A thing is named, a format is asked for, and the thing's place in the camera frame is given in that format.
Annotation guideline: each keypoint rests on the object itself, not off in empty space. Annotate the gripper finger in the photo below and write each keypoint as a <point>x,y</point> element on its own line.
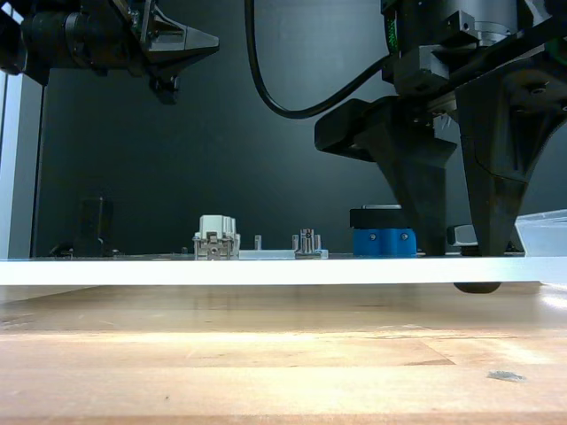
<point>421,177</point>
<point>177,62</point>
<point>177,31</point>
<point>496,155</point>

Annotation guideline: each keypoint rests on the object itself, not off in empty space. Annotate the silver M12 flange nut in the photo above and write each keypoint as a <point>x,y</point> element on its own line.
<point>460,234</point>

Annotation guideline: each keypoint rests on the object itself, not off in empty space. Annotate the clear plastic tub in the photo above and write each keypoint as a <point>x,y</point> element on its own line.
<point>549,239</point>

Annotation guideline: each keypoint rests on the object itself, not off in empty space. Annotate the black M12 threaded bolt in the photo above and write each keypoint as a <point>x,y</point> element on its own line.
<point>476,288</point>

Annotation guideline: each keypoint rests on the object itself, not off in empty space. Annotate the grey white connector housing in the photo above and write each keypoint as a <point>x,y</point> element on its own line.
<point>216,230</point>

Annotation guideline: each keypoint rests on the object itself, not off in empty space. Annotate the small black connector block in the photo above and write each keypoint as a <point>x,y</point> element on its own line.
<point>90,226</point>

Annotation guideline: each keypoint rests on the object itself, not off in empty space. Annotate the white board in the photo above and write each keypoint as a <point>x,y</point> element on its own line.
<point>221,271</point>

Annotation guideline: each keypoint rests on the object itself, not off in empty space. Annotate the pin connector on blue mount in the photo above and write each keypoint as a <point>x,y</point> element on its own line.
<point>376,241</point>

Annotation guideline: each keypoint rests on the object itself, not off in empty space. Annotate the black aluminium frame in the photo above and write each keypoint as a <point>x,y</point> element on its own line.
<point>62,251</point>

